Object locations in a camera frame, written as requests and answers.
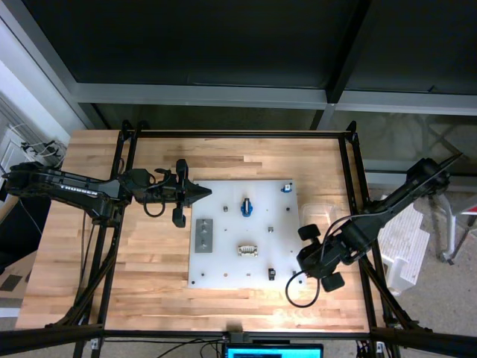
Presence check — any clear plastic tub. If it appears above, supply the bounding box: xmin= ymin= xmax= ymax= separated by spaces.
xmin=300 ymin=202 xmax=338 ymax=234

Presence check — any grey metal plate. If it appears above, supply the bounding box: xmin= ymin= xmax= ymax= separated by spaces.
xmin=195 ymin=218 xmax=215 ymax=255

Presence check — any white taskboard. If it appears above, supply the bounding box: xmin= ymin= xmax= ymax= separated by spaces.
xmin=187 ymin=180 xmax=309 ymax=290

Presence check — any white plastic step stool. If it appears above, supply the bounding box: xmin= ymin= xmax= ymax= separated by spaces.
xmin=378 ymin=208 xmax=426 ymax=298

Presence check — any grey metal beam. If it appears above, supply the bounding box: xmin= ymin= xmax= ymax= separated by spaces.
xmin=72 ymin=82 xmax=477 ymax=116

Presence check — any black metal frame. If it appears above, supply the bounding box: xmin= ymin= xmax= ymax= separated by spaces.
xmin=0 ymin=119 xmax=477 ymax=358

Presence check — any laptop screen with blue edge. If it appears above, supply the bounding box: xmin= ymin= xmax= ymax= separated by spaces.
xmin=223 ymin=342 xmax=324 ymax=358

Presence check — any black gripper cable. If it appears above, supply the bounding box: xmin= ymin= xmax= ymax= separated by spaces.
xmin=143 ymin=199 xmax=166 ymax=219
xmin=285 ymin=271 xmax=322 ymax=309

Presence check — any white power strip with plugs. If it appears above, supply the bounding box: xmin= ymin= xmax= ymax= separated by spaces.
xmin=18 ymin=139 xmax=64 ymax=160

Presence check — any cardboard box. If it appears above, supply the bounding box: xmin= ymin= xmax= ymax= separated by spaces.
xmin=0 ymin=250 xmax=38 ymax=299

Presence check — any white metal chair frame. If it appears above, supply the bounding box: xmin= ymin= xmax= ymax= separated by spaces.
xmin=428 ymin=193 xmax=477 ymax=266

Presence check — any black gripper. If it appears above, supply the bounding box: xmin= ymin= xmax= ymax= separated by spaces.
xmin=154 ymin=159 xmax=213 ymax=229
xmin=297 ymin=224 xmax=351 ymax=293

